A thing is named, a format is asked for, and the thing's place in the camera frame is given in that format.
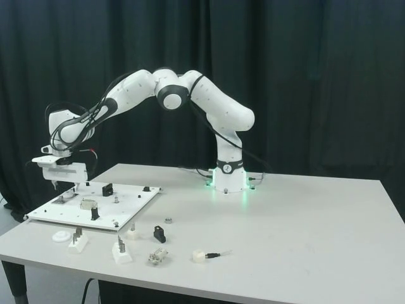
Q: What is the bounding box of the black forearm cable bundle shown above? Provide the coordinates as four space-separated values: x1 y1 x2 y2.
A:
46 72 134 152

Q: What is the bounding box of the black cabinet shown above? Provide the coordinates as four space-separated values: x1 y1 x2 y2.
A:
97 278 232 304

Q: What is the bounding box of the black curtain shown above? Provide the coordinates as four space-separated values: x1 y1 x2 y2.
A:
0 0 405 222

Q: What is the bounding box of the white large gear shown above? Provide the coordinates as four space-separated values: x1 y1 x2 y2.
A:
51 231 71 244

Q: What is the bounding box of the black table leg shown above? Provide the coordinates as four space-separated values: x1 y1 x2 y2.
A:
0 258 27 304

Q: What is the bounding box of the white round peg holder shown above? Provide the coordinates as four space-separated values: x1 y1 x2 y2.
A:
111 243 134 264

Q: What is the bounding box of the black upper arm cable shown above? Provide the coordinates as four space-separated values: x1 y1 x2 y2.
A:
188 74 275 178

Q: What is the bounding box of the black base cable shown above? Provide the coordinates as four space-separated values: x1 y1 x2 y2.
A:
248 172 273 184
178 166 216 179

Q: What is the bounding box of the white square peg holder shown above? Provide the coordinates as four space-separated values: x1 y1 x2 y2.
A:
67 236 90 255

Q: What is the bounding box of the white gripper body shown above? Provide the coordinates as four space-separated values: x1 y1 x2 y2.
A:
40 162 89 185

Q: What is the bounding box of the white task board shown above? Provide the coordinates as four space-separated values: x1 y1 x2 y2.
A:
24 180 164 232

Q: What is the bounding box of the thin black rod on wire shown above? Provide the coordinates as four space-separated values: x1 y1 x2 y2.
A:
78 146 99 188

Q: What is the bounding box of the black floor cable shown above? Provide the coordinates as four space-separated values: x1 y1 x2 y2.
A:
82 277 101 304

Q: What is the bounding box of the black D-SUB plug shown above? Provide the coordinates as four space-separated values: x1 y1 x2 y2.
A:
153 225 167 244

